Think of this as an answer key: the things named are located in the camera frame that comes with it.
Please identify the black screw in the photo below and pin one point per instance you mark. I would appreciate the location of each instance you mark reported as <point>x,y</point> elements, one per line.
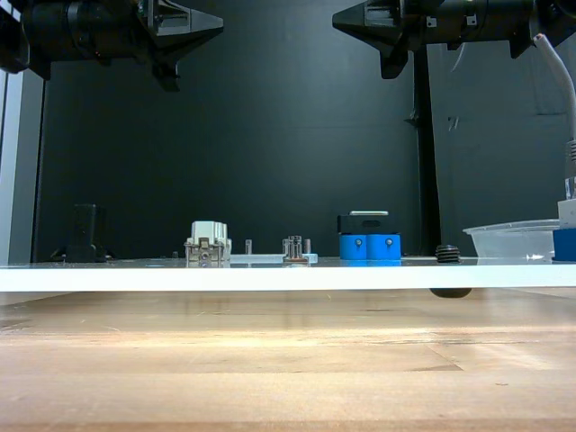
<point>446,254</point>

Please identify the clear plastic tub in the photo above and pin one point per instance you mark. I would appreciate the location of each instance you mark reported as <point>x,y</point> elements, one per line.
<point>508,243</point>

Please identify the small metal connector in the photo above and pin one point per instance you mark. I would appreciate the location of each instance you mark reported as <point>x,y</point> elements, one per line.
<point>294,252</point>

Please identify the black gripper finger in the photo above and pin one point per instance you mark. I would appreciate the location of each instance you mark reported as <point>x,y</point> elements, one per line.
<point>373,40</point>
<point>355,20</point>
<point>184,42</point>
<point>202,20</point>

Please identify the black connector on blue mount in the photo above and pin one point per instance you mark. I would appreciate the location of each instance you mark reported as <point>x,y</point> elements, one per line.
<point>369,245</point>

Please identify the grey heavy connector housing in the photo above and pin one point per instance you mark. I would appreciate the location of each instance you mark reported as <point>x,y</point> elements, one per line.
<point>207,245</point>

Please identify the aluminium plate with bars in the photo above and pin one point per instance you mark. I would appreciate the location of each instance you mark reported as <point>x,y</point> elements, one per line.
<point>256,258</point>

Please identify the small black clamp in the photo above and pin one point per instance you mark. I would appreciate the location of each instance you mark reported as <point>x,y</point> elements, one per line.
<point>87,229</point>

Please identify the white board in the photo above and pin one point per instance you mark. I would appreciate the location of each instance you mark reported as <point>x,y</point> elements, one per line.
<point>225,275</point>

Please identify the white rj45 socket blue base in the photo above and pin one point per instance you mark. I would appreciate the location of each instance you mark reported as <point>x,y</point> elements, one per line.
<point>567,243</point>

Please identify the black rubber foot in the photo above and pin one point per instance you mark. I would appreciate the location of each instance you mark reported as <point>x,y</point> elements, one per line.
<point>450,292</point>

